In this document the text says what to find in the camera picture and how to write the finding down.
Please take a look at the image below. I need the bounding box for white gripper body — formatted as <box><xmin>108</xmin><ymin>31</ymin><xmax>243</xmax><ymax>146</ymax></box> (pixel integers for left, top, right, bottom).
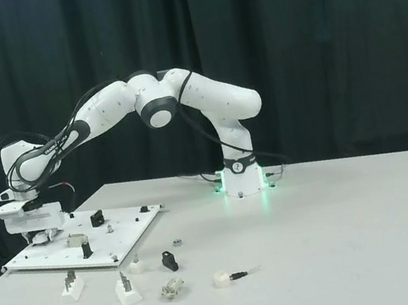
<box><xmin>2</xmin><ymin>201</ymin><xmax>66</xmax><ymax>238</ymax></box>

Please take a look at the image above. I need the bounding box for white large gear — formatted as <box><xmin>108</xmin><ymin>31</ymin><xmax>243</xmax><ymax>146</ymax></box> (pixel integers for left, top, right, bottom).
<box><xmin>30</xmin><ymin>232</ymin><xmax>50</xmax><ymax>247</ymax></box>

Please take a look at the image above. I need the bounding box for white square peg holder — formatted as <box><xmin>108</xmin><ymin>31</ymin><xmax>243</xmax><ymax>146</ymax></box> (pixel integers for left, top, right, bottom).
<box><xmin>55</xmin><ymin>276</ymin><xmax>89</xmax><ymax>305</ymax></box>

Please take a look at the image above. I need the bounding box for white task board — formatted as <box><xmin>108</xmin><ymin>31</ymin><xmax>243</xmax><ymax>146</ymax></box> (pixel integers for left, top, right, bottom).
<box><xmin>0</xmin><ymin>195</ymin><xmax>174</xmax><ymax>287</ymax></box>

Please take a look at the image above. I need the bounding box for small white bolt holder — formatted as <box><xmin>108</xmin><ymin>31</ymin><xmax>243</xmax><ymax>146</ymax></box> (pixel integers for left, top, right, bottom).
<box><xmin>128</xmin><ymin>258</ymin><xmax>146</xmax><ymax>275</ymax></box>

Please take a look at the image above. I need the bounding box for white round peg holder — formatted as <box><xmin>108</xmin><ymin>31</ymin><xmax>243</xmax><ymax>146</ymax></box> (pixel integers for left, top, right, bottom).
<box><xmin>112</xmin><ymin>276</ymin><xmax>143</xmax><ymax>305</ymax></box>

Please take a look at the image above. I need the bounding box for black D-SUB plug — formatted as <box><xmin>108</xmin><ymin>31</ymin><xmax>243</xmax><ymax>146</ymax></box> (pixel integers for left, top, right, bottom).
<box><xmin>159</xmin><ymin>248</ymin><xmax>181</xmax><ymax>274</ymax></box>

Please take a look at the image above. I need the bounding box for grey waterproof plug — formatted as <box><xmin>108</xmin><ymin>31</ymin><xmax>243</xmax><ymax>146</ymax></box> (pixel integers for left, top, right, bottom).
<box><xmin>157</xmin><ymin>277</ymin><xmax>181</xmax><ymax>299</ymax></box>

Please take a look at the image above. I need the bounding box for small white plug holder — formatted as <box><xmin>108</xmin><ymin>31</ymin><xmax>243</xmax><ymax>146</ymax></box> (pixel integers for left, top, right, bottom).
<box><xmin>212</xmin><ymin>269</ymin><xmax>233</xmax><ymax>289</ymax></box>

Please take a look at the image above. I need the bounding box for black curtain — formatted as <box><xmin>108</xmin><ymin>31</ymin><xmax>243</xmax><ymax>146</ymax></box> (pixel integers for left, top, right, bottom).
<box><xmin>0</xmin><ymin>0</ymin><xmax>408</xmax><ymax>276</ymax></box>

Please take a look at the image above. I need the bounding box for thin black rod on wire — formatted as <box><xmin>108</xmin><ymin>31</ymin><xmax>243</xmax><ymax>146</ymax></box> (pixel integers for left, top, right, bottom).
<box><xmin>47</xmin><ymin>178</ymin><xmax>82</xmax><ymax>221</ymax></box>

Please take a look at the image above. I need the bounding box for black base cable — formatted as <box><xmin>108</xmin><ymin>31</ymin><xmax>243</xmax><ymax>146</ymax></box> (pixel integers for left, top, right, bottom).
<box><xmin>178</xmin><ymin>167</ymin><xmax>226</xmax><ymax>190</ymax></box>

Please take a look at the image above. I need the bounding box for black plug with short cable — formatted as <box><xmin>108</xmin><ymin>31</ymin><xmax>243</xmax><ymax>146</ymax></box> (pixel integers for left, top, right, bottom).
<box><xmin>227</xmin><ymin>265</ymin><xmax>263</xmax><ymax>282</ymax></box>

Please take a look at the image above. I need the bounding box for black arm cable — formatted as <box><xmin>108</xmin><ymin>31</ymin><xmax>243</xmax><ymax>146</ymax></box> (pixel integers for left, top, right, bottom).
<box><xmin>0</xmin><ymin>55</ymin><xmax>257</xmax><ymax>204</ymax></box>

